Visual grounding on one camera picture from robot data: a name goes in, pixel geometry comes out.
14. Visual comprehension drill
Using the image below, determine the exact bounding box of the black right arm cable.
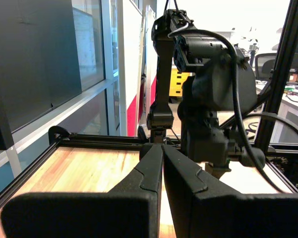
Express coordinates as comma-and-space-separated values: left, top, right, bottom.
167, 22, 285, 193

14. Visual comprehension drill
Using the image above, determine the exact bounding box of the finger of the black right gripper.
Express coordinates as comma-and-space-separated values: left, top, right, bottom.
205, 161, 232, 179

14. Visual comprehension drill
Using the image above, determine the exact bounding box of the black office chair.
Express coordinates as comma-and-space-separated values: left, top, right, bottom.
254, 53, 277, 80

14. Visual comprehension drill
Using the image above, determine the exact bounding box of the white window frame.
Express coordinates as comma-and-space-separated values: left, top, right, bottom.
0, 0, 130, 174

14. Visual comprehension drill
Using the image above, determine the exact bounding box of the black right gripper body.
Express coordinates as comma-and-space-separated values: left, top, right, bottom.
180, 106, 266, 167

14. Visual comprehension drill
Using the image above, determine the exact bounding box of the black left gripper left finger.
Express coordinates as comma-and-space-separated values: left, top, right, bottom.
0, 143, 164, 238

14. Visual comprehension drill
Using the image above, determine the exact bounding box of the yellow drawer cabinet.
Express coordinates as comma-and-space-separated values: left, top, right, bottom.
169, 68, 192, 96

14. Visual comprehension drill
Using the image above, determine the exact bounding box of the grey office desk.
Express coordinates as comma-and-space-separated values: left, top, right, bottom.
255, 81, 298, 144

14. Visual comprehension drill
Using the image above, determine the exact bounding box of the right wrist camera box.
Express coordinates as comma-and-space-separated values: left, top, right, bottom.
182, 125, 229, 165

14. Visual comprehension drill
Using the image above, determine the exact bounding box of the black aluminium frame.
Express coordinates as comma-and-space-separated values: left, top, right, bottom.
0, 0, 298, 220

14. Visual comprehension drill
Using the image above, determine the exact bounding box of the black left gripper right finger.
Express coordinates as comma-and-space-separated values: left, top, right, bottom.
163, 145, 298, 238

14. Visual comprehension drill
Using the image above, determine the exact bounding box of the black frame corner bracket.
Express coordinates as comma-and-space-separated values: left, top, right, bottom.
48, 125, 72, 143

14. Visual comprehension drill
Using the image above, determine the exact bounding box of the dark grey backdrop panel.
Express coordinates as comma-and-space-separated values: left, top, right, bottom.
0, 0, 82, 151

